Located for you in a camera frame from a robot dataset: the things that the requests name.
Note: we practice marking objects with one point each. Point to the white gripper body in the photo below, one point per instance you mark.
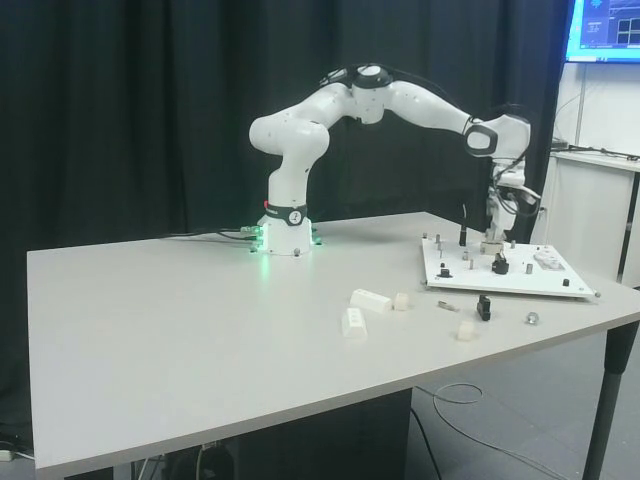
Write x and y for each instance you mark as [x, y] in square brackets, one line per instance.
[501, 212]

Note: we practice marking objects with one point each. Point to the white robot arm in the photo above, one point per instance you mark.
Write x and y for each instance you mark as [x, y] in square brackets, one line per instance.
[300, 135]

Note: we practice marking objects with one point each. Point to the white task board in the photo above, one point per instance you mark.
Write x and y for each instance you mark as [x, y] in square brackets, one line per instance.
[500, 285]

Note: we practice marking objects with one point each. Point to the white large gear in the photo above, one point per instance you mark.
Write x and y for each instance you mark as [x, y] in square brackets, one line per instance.
[544, 255]

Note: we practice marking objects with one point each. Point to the small black plug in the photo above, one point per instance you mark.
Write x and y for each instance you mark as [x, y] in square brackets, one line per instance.
[444, 273]

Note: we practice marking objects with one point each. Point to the white medium gear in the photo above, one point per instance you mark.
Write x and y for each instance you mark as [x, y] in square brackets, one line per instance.
[552, 264]

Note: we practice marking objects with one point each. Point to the white cabinet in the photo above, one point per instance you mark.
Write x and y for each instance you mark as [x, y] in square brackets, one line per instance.
[585, 210]

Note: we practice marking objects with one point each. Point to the small white holder block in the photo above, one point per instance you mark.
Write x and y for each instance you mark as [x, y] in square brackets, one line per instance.
[465, 332]

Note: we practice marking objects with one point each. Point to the white small gear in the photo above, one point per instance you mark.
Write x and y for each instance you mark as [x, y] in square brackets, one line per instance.
[401, 301]

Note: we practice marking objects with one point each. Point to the white holder with holes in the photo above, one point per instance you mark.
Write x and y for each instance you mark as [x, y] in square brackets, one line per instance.
[370, 300]
[354, 325]

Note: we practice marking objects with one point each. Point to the dark grey table leg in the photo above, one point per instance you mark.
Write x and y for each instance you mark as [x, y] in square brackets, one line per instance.
[615, 385]

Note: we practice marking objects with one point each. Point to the blue screen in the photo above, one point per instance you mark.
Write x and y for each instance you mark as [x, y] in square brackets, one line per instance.
[605, 30]

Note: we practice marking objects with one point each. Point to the black curtain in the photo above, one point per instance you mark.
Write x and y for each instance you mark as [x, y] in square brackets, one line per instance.
[125, 100]

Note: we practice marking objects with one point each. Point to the white power strip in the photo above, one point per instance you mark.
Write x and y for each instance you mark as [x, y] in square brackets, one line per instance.
[5, 454]

